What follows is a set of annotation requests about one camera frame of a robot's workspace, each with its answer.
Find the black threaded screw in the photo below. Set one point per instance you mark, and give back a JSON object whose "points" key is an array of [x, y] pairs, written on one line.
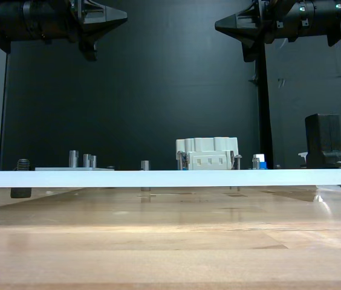
{"points": [[23, 164]]}

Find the short metal bar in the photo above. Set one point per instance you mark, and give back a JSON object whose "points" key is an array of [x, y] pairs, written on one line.
{"points": [[145, 165]]}

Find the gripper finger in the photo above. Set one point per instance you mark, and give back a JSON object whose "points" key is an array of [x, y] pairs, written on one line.
{"points": [[110, 15], [89, 42], [250, 48], [240, 25]]}

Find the white connector base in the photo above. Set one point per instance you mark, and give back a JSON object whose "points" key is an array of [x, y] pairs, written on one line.
{"points": [[209, 161]]}

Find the medium metal bar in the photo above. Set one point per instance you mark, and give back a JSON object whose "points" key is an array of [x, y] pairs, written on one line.
{"points": [[86, 160]]}

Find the white clip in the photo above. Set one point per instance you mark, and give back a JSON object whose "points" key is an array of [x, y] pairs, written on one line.
{"points": [[303, 154]]}

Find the black frame post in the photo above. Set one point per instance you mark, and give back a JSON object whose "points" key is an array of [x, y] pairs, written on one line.
{"points": [[264, 121]]}

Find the white and blue connector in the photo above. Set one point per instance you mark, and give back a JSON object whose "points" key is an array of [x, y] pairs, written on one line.
{"points": [[261, 161]]}

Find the silver pan-head screw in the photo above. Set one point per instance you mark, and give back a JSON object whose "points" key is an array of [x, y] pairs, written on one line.
{"points": [[238, 161]]}

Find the black rubber foot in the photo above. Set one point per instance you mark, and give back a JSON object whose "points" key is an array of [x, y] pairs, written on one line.
{"points": [[20, 192]]}

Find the white taskboard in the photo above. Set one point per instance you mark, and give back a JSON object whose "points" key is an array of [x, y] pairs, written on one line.
{"points": [[170, 178]]}

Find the tall thick metal bar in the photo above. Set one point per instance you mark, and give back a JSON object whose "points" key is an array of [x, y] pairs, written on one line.
{"points": [[73, 158]]}

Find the black plug housing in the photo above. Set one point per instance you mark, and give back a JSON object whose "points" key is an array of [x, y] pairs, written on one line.
{"points": [[323, 139]]}

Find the silver standoff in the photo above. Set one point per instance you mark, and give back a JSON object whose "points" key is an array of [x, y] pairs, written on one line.
{"points": [[255, 163]]}

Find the thin metal bar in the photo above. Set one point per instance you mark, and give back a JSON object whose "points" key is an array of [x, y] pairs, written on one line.
{"points": [[94, 161]]}

